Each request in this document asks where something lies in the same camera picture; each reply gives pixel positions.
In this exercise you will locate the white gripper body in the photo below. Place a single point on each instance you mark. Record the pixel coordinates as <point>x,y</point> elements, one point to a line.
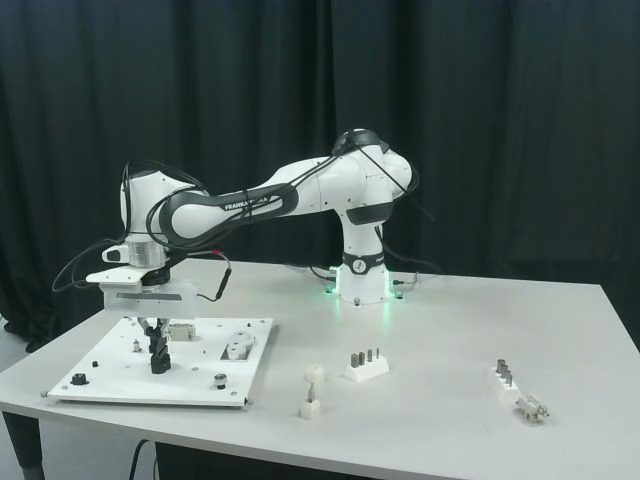
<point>145,304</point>

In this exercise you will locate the black D-SUB plug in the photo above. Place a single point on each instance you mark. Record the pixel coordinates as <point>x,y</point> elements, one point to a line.
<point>161,364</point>

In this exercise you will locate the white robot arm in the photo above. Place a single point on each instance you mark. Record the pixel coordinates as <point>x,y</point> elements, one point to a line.
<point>305,190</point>

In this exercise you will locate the metal BNC plug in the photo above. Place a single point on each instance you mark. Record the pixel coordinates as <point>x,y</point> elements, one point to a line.
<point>135,345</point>

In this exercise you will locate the flat white mounting plate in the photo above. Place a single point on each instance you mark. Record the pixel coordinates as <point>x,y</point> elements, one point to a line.
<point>115,275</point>

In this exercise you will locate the white task board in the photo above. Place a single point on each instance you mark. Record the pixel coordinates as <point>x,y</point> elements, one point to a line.
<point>200,370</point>

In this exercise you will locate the white medium gear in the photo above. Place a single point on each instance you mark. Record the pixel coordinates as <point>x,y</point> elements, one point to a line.
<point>233,353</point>

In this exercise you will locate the metal bolt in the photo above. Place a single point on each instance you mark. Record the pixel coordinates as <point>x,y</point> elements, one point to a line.
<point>218,381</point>

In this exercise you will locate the white large gear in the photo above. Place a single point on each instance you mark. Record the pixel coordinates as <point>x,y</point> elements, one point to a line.
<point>242,340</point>

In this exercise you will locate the small white block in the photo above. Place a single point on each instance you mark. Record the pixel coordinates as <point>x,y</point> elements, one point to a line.
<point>316,375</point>

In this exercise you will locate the white single peg holder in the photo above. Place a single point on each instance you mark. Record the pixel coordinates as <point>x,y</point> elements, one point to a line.
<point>309,408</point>

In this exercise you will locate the black table leg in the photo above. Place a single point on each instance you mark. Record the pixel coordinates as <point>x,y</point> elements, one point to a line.
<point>22,445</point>

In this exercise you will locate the white four-hole peg holder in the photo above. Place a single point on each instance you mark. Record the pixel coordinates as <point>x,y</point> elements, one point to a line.
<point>500,387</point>
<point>366,371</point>

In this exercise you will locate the black curtain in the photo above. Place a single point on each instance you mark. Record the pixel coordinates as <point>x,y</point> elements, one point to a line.
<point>200,100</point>

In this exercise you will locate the grey waterproof plug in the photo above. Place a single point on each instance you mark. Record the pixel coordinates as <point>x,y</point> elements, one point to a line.
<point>532,405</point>

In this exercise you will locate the small white camera box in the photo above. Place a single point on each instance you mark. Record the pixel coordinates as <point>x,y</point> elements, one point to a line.
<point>114,254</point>

